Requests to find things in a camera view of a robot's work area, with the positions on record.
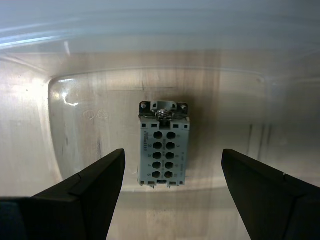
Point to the clear plastic tub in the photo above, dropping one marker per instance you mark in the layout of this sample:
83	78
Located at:
75	112

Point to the grey ten-pin connector insert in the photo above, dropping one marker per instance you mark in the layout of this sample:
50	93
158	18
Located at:
163	155

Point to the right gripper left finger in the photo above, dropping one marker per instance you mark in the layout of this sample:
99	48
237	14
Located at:
75	200

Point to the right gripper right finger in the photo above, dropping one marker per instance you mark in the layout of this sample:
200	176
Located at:
275	205

